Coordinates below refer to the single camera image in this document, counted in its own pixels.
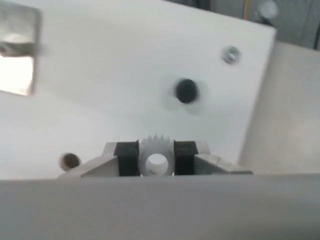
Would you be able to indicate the white task board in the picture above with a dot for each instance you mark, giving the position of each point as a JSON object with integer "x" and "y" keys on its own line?
{"x": 100, "y": 75}

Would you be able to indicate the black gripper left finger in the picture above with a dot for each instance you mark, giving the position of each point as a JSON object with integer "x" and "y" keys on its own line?
{"x": 126, "y": 157}

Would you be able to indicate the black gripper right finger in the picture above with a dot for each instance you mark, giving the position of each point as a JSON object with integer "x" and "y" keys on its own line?
{"x": 185, "y": 157}

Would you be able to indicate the white small gear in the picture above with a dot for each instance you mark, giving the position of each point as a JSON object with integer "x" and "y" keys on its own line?
{"x": 145, "y": 155}

